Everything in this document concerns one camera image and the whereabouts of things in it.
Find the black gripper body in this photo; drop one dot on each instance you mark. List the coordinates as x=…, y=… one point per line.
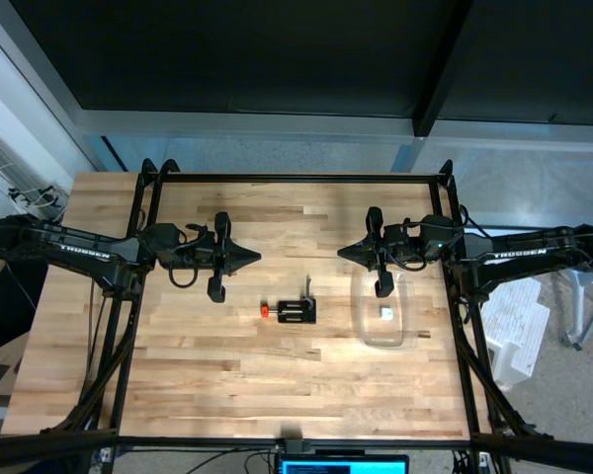
x=216, y=290
x=383, y=286

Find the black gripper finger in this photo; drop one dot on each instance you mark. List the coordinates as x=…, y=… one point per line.
x=361, y=259
x=239, y=251
x=361, y=248
x=239, y=261

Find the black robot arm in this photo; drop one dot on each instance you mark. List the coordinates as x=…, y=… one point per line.
x=84, y=249
x=519, y=254

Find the small white block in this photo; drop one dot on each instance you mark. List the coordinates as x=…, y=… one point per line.
x=386, y=313

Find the clear plastic tub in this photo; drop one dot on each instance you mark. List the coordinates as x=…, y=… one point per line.
x=390, y=336

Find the black vise with orange knob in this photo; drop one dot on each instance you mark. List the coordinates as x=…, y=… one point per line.
x=312, y=313

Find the white foam block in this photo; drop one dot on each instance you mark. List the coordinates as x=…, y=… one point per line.
x=516, y=345

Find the laptop with blue screen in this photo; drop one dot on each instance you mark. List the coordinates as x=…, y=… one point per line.
x=341, y=466

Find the grey metal stand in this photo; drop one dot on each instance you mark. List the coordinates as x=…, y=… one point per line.
x=577, y=306

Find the black vertical pillar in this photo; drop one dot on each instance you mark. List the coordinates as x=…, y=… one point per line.
x=445, y=69

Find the brown cardboard box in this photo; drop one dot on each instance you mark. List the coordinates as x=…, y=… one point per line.
x=5, y=353

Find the black aluminium frame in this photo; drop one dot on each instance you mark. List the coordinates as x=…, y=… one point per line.
x=202, y=442

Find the black table-level camera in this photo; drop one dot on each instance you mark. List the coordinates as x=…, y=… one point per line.
x=292, y=444

